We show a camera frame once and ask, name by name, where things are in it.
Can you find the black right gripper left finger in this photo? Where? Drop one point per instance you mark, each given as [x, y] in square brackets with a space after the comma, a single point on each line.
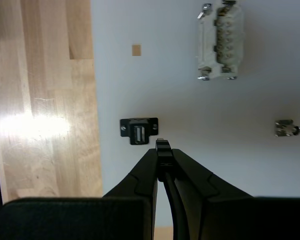
[90, 220]

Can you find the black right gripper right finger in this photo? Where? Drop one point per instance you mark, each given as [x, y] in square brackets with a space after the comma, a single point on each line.
[240, 220]

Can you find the black USB socket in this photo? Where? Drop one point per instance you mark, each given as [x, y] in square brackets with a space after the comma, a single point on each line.
[138, 131]

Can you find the small silver metal connector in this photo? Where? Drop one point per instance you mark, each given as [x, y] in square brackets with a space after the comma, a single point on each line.
[285, 128]

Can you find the white taskboard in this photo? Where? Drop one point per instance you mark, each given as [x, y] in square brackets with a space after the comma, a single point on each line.
[215, 105]

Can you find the beige multi-pin connector housing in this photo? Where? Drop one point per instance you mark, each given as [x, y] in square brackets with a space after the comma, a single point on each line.
[222, 45]

